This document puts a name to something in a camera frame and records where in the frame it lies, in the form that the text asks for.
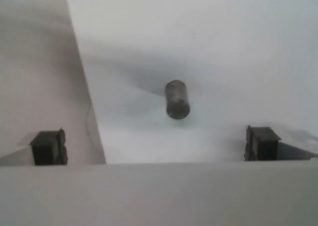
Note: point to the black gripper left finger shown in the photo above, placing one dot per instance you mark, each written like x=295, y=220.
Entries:
x=48, y=150

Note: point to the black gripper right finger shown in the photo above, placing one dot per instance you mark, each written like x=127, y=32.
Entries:
x=263, y=146

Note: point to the metal round peg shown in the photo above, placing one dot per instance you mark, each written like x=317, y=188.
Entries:
x=177, y=100

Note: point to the white task board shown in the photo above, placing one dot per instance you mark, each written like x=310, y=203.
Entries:
x=198, y=37

